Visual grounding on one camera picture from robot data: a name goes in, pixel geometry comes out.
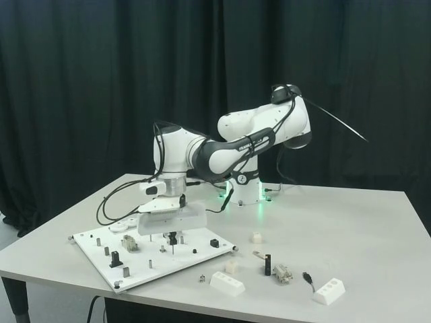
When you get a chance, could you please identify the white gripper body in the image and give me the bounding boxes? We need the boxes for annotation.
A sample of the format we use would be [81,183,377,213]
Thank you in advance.
[137,206,207,237]

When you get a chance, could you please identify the white peg holder with holes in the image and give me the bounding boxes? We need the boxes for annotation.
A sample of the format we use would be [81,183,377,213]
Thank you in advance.
[209,272,246,297]
[314,278,346,306]

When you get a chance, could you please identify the flat white mounting plate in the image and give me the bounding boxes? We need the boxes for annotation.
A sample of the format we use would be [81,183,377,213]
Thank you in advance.
[138,197,183,214]

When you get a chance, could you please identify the white task board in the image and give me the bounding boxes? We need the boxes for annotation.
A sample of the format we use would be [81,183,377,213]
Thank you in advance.
[68,215,239,291]

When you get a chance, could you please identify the grey D-SUB plug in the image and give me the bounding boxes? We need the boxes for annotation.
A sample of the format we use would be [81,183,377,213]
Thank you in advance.
[273,264,294,285]

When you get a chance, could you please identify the black curtains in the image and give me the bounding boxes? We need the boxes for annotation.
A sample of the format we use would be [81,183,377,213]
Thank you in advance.
[0,0,431,233]

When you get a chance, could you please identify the black table leg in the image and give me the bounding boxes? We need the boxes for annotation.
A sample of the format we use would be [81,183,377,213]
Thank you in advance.
[1,277,28,323]

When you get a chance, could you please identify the silver wrist ring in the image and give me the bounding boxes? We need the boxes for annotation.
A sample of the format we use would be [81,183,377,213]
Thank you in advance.
[164,176,187,196]

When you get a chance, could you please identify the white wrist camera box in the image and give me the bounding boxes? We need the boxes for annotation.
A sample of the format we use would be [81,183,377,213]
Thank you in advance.
[140,181,168,196]

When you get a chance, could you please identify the black base cable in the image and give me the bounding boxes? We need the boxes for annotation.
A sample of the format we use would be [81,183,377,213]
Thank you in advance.
[204,181,236,213]

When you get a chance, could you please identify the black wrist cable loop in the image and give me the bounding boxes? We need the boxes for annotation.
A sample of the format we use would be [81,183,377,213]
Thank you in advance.
[96,180,156,227]

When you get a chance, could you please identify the black cable under table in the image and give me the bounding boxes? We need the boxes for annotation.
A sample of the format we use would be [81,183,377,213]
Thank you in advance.
[88,295,102,323]

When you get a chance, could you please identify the black hanging arm cable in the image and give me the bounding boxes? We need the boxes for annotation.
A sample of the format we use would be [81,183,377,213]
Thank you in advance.
[275,143,298,186]

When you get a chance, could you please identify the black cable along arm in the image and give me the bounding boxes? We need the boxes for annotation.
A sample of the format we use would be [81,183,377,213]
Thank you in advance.
[232,83,302,179]

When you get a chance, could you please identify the black USB plug with cable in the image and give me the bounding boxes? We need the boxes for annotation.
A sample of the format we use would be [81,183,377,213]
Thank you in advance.
[302,271,318,294]

